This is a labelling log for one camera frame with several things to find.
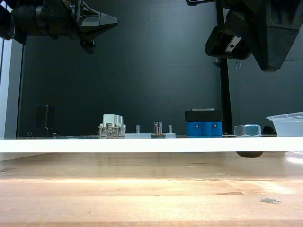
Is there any clear plastic tub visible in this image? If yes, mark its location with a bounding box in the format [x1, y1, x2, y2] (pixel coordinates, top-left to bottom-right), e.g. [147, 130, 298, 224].
[266, 111, 303, 138]

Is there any blue and black connector mount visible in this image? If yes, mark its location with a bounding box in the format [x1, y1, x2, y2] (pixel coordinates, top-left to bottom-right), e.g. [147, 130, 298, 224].
[185, 108, 223, 138]

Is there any black rubber board foot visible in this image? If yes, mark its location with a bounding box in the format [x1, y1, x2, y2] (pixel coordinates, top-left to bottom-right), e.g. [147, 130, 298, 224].
[236, 151, 264, 159]

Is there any small black clamp socket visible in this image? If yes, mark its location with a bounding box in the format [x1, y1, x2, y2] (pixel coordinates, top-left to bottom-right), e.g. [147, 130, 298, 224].
[27, 104, 60, 138]

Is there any grey multi-pin connector housing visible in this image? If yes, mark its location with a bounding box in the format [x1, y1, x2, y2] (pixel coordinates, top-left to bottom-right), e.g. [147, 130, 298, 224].
[98, 113, 127, 139]

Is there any silver M12 hex nut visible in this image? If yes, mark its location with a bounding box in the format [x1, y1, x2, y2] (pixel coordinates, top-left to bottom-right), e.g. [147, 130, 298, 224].
[233, 124, 262, 138]

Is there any black aluminium frame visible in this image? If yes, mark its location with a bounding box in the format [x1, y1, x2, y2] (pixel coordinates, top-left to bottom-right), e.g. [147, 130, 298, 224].
[214, 0, 234, 136]

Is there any white plastic board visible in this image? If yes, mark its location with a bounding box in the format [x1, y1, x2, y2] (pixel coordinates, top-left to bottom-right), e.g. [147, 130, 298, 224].
[0, 136, 303, 153]

